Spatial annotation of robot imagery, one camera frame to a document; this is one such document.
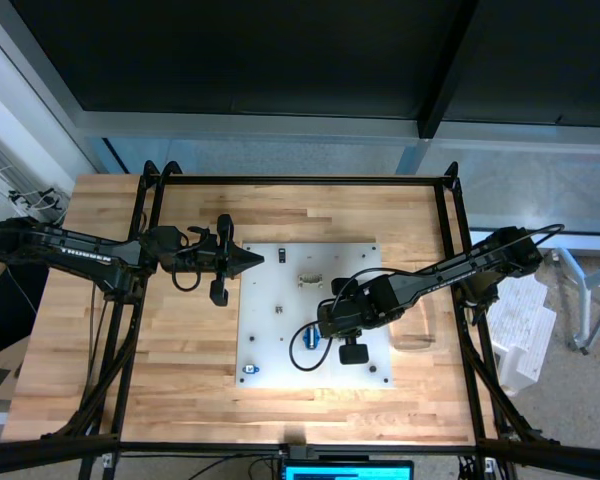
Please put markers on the brown cardboard box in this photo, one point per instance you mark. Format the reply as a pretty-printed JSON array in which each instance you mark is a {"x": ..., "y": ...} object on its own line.
[{"x": 5, "y": 360}]

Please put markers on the clear plastic tub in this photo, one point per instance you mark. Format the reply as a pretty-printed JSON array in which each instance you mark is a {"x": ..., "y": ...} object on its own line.
[{"x": 432, "y": 340}]

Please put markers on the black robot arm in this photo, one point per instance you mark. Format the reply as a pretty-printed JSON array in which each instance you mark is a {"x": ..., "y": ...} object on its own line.
[
  {"x": 430, "y": 285},
  {"x": 80, "y": 252}
]

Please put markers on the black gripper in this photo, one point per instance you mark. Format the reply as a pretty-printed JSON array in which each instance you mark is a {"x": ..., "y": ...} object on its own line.
[
  {"x": 342, "y": 317},
  {"x": 222, "y": 260}
]

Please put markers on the grey metal partition frame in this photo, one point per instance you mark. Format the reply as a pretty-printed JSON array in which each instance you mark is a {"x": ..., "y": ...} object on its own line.
[{"x": 230, "y": 122}]

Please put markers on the blue laptop screen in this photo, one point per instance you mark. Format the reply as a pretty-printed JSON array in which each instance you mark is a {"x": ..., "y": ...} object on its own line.
[{"x": 345, "y": 472}]

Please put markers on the white connector housing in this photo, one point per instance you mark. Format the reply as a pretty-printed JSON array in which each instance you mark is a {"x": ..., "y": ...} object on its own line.
[{"x": 310, "y": 280}]

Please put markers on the blue square holder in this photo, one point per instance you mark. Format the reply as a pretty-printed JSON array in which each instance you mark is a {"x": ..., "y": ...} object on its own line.
[{"x": 243, "y": 369}]

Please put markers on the white board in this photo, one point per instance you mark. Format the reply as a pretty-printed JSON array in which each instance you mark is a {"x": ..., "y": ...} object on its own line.
[{"x": 270, "y": 360}]

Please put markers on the blue round holder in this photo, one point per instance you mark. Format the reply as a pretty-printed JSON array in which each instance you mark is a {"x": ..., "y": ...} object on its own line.
[{"x": 306, "y": 337}]

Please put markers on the black small socket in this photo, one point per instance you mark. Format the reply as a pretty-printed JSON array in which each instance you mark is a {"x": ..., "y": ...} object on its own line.
[{"x": 281, "y": 255}]

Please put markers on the grey metal chair frame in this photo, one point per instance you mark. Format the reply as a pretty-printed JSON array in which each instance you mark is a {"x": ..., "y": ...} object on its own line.
[{"x": 586, "y": 310}]

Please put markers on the black frame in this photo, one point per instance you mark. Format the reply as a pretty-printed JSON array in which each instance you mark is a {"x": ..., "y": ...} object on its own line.
[{"x": 300, "y": 179}]

